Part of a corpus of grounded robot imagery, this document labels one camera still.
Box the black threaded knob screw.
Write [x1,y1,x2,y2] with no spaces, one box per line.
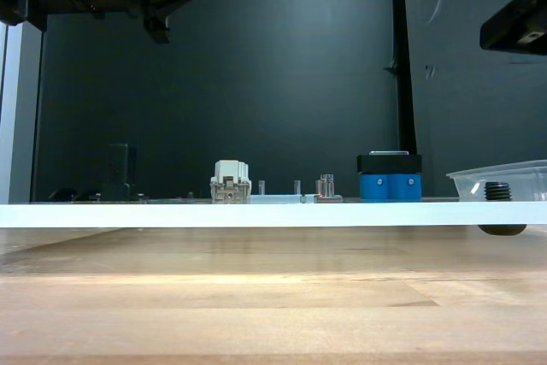
[484,180,514,203]

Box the black metal frame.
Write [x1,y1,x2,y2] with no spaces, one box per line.
[384,0,419,156]

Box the clear plastic tub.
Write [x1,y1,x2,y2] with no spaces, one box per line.
[445,159,547,203]

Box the black clamp socket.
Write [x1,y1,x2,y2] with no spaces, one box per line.
[100,142,138,202]

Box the aluminium block with pins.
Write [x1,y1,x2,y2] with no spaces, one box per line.
[250,180,305,205]

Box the white task board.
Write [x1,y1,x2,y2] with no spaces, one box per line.
[0,200,547,229]

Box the blue and black connector socket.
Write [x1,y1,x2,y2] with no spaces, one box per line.
[356,150,424,203]

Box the beige multi-pin connector housing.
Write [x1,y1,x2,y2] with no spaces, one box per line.
[209,159,252,204]

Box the black rubber board foot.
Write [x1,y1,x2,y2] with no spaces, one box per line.
[477,224,527,236]

